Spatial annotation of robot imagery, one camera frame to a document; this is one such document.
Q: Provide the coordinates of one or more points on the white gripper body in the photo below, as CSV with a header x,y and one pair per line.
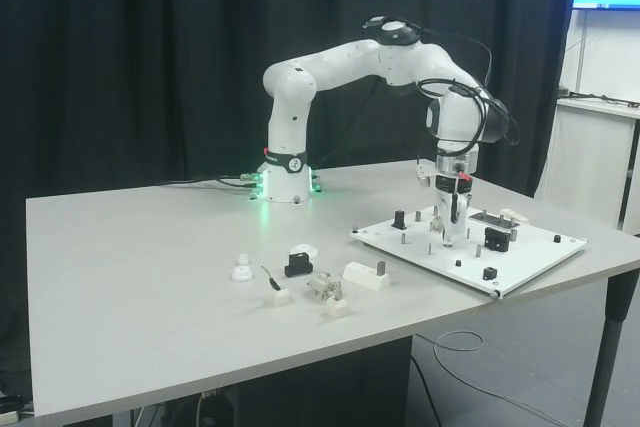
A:
x,y
462,207

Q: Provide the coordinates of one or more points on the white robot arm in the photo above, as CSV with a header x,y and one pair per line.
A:
x,y
340,59

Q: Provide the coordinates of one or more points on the metal square peg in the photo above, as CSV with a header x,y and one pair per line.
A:
x,y
382,268

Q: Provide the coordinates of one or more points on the white task board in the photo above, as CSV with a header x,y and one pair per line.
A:
x,y
525,262

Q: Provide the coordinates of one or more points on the white peg holder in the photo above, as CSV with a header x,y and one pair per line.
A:
x,y
361,276

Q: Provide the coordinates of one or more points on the small white plug holder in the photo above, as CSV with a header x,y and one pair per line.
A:
x,y
336,309
277,298

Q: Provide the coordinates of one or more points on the grey metal plug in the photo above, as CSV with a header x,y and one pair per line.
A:
x,y
324,287

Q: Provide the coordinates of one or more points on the white cabinet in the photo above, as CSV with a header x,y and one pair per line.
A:
x,y
590,157

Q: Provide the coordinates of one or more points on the white large gear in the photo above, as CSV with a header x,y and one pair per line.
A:
x,y
310,249

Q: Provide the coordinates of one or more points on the black D-SUB plug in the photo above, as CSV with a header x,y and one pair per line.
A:
x,y
298,266

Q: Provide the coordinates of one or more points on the black table leg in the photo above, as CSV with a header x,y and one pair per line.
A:
x,y
607,347

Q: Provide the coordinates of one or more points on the white small gear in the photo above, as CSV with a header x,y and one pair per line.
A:
x,y
243,258

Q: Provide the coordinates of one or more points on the white medium gear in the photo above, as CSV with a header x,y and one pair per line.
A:
x,y
241,274

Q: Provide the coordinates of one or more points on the black curtain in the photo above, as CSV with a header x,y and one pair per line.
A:
x,y
150,47

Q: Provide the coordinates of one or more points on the white power strip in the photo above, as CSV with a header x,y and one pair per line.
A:
x,y
10,414

